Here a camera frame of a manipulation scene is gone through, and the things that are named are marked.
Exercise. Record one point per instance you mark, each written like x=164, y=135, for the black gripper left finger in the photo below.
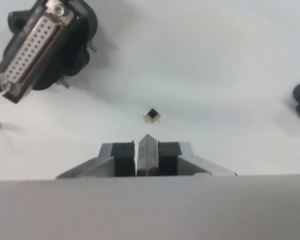
x=122, y=160

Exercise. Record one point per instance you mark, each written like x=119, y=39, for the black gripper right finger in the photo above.
x=168, y=160

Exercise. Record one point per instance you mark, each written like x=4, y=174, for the metal square peg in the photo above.
x=146, y=155

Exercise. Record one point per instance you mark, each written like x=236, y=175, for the white task board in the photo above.
x=190, y=62

